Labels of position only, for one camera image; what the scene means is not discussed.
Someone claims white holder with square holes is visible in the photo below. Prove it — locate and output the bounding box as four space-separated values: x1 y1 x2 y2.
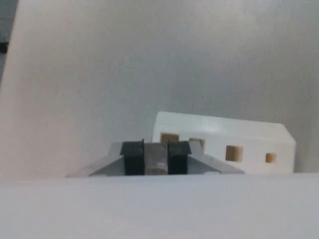
152 111 297 174

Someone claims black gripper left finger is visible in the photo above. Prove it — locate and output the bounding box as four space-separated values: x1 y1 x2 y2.
65 138 146 178

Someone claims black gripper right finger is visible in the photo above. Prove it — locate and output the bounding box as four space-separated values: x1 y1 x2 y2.
167 140 246 175

